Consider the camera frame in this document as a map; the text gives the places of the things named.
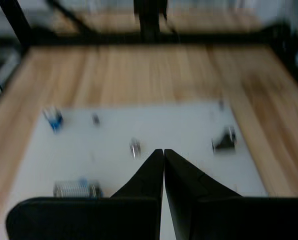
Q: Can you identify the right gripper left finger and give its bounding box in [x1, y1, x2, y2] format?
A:
[5, 148, 164, 240]

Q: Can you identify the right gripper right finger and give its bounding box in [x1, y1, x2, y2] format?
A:
[164, 149, 298, 240]

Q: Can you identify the black block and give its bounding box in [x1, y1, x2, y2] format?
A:
[211, 125, 238, 152]

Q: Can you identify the white connector housing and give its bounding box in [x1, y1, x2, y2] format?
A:
[128, 136, 143, 159]

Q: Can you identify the black knurled knob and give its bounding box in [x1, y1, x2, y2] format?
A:
[91, 112, 101, 127]

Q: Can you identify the white cube block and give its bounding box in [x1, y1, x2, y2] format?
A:
[42, 105, 63, 121]

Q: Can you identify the white board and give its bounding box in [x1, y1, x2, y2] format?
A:
[12, 102, 269, 240]

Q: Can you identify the blue round mount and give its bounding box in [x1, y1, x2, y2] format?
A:
[53, 177, 104, 199]

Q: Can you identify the blue square mount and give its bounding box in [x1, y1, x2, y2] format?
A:
[48, 116, 65, 134]

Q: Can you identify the black aluminium frame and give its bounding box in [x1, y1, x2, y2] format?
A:
[0, 0, 298, 76]

